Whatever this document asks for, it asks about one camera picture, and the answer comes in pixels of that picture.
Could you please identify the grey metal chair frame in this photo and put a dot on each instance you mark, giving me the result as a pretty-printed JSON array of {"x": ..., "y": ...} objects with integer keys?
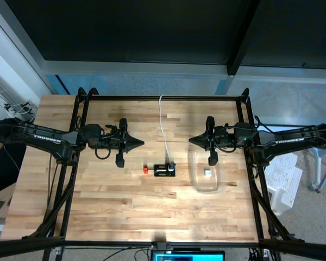
[{"x": 318, "y": 163}]

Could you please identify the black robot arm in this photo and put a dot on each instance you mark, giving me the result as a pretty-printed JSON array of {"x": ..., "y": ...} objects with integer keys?
[
  {"x": 43, "y": 136},
  {"x": 288, "y": 141}
]

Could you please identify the black steel column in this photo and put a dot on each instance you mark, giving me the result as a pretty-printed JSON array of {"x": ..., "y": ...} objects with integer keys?
[{"x": 241, "y": 40}]

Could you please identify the black aluminium frame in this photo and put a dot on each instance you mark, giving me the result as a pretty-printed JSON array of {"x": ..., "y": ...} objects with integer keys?
[{"x": 125, "y": 98}]

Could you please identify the clear plastic tub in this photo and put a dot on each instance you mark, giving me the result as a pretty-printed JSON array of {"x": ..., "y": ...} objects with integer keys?
[{"x": 206, "y": 187}]

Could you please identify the brown cardboard box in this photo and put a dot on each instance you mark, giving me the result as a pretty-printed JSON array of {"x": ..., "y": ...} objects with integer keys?
[{"x": 5, "y": 194}]

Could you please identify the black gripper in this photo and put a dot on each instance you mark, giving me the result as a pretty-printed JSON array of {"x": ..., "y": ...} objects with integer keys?
[
  {"x": 212, "y": 141},
  {"x": 123, "y": 141}
]

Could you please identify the blue-edged screen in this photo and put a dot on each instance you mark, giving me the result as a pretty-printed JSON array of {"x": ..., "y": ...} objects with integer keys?
[{"x": 188, "y": 257}]

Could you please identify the black clamp with red knob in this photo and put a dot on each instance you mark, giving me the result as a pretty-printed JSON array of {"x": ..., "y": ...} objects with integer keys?
[{"x": 160, "y": 171}]

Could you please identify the white receptacle socket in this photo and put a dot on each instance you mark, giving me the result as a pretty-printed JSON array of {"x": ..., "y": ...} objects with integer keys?
[{"x": 170, "y": 164}]

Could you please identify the white plastic step stool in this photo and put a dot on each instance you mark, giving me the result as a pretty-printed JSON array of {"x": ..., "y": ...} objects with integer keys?
[{"x": 284, "y": 179}]

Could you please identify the small black camera box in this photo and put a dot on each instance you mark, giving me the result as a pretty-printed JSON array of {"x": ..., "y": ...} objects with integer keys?
[{"x": 160, "y": 243}]

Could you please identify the white foam block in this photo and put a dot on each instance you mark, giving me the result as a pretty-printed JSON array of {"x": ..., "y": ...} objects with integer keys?
[{"x": 208, "y": 173}]

